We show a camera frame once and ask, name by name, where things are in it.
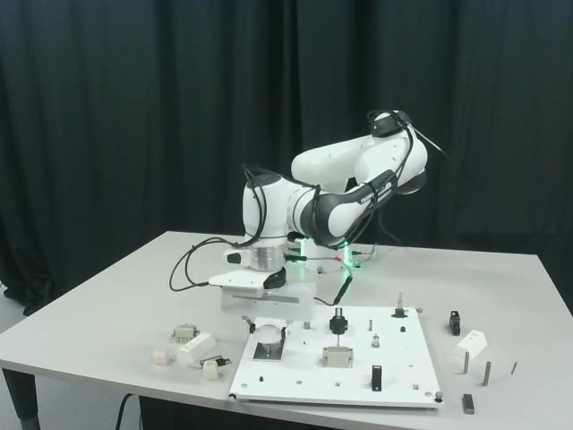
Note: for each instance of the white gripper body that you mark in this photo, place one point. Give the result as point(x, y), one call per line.
point(286, 307)

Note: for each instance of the white large gear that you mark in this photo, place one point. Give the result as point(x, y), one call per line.
point(268, 334)

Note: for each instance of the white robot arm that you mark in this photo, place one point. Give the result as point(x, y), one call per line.
point(268, 201)

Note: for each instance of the white small gear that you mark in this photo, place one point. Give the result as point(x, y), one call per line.
point(211, 370)

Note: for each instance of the white medium gear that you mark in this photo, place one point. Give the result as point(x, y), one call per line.
point(163, 356)

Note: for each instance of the black waterproof plug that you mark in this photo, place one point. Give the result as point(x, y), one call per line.
point(339, 324)

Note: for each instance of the white peg holder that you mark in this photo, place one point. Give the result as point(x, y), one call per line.
point(472, 346)
point(197, 351)

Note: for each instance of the beige multi-pin connector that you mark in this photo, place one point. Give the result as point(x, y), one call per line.
point(184, 333)

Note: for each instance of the metal BNC plug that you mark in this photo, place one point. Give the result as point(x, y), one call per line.
point(375, 341)

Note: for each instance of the white task board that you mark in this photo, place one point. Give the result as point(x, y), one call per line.
point(385, 367)

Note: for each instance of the metal bolt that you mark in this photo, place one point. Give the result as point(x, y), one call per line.
point(399, 303)

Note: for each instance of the black D-SUB plug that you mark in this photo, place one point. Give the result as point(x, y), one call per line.
point(453, 322)

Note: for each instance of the metal round peg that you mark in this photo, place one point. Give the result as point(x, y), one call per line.
point(465, 363)

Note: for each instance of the small black block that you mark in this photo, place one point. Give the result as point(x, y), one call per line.
point(468, 402)

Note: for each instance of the metal square peg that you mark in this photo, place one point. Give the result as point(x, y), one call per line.
point(486, 374)

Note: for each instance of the black curtain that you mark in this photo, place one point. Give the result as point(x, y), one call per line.
point(134, 112)

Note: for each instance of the dark table leg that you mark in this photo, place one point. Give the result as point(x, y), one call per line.
point(20, 398)

